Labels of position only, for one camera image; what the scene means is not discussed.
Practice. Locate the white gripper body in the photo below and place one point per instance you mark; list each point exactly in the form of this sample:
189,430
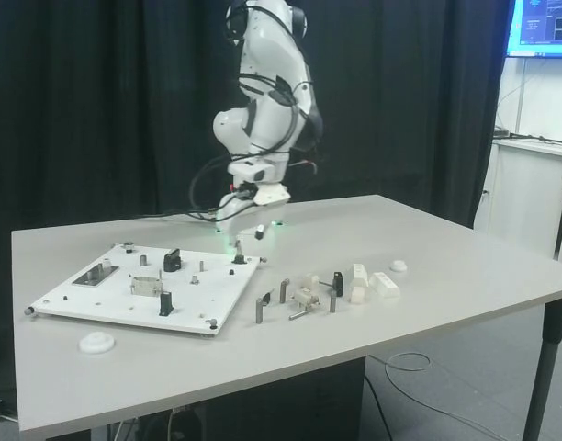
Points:
244,216

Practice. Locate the thick metal round peg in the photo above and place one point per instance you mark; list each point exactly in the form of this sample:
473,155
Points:
143,260

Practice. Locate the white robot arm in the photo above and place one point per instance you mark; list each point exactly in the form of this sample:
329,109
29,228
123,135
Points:
272,92

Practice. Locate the dark metal peg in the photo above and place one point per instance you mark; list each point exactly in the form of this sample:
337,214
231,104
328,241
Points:
268,298

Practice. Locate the slim grey metal peg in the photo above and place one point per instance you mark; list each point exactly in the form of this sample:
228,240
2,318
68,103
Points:
331,302
297,315

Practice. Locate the black plug with grey stem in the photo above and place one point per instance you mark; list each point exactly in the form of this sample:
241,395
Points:
239,259

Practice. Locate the small white holder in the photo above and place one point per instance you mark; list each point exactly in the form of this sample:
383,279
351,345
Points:
311,281

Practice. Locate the white holder with metal part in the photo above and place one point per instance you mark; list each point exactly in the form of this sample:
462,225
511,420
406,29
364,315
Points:
303,298

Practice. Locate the black D-SUB plug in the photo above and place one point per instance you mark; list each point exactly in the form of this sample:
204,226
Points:
172,262

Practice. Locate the small black plug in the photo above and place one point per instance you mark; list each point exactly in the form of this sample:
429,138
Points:
339,284

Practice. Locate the white pointed holder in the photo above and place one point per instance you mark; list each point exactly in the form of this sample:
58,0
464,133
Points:
358,274

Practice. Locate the white cube holder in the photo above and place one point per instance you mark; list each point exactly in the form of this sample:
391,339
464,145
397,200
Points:
358,295

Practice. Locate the black rectangular plug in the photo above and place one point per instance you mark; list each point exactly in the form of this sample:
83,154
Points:
165,304

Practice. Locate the long white holder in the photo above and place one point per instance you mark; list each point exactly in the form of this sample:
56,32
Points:
384,285

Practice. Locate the white small gear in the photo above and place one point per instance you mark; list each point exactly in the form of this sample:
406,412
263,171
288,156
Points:
398,267

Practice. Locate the white task board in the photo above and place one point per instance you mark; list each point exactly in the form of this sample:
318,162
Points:
120,317

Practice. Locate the black curtain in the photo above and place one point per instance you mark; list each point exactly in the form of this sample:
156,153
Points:
102,115

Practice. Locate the white large gear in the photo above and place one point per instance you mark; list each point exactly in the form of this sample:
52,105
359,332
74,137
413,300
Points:
96,343

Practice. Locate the white cabinet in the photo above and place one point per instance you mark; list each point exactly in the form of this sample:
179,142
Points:
529,197

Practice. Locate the grey table leg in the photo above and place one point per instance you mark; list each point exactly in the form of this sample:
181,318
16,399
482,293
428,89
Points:
553,321

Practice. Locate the blue screen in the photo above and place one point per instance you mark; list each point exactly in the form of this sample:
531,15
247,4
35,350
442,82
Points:
542,27

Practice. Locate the short metal post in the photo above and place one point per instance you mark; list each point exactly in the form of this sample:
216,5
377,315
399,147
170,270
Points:
194,279

